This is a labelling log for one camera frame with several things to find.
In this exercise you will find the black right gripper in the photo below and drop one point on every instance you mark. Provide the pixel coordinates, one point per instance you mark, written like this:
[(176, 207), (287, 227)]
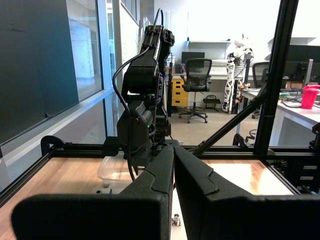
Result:
[(130, 145)]

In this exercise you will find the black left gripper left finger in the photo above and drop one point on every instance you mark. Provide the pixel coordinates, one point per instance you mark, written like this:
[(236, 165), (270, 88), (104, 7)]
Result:
[(100, 217)]

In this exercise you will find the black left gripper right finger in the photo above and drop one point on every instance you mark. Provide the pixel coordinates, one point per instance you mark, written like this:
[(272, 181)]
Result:
[(250, 220)]

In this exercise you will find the small grey metal bar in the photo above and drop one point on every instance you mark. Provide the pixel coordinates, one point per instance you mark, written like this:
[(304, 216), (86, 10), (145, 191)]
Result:
[(141, 169)]

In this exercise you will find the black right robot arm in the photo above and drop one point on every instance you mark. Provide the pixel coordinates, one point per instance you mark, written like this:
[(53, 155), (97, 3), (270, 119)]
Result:
[(140, 77)]

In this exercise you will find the clear plastic tub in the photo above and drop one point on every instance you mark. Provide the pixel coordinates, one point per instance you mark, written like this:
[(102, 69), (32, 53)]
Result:
[(110, 172)]

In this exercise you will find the blue white clamp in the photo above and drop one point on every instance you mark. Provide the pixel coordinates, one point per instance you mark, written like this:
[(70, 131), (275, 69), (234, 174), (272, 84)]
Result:
[(105, 192)]

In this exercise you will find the black labelled control box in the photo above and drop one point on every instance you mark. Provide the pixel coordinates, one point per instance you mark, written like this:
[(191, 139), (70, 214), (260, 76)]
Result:
[(295, 175)]

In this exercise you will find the small metal screw terminal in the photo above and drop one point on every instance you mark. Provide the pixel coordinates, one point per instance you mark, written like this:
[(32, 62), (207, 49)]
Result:
[(176, 220)]

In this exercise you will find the yellow drawer cabinet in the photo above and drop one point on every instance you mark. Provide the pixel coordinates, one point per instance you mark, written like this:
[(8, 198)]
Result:
[(180, 92)]

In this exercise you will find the black footrest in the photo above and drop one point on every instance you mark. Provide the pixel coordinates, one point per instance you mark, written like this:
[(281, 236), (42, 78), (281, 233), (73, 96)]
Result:
[(212, 101)]

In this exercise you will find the black mesh office chair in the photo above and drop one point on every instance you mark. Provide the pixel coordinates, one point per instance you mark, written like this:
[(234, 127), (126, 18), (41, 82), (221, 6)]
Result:
[(260, 75), (197, 87)]

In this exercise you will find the white office desk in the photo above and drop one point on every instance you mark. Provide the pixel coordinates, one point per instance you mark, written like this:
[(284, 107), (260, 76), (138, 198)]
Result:
[(290, 112)]

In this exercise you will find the white lattice humanoid robot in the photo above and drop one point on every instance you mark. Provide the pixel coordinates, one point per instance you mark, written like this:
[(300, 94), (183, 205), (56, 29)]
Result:
[(231, 87)]

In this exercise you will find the black computer monitor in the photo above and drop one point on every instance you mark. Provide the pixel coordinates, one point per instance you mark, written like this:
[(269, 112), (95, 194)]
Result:
[(305, 51), (192, 55)]

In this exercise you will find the white red partition panel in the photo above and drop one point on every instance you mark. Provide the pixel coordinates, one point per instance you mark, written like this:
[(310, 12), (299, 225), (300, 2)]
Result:
[(130, 37)]

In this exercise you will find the red plastic cup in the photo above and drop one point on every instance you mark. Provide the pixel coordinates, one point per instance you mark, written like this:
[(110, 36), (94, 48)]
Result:
[(309, 97)]

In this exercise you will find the black aluminium frame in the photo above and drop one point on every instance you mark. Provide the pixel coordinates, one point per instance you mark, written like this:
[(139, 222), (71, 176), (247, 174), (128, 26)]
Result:
[(75, 149)]

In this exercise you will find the white wall shelf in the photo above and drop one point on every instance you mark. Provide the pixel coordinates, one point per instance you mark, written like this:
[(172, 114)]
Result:
[(212, 46)]

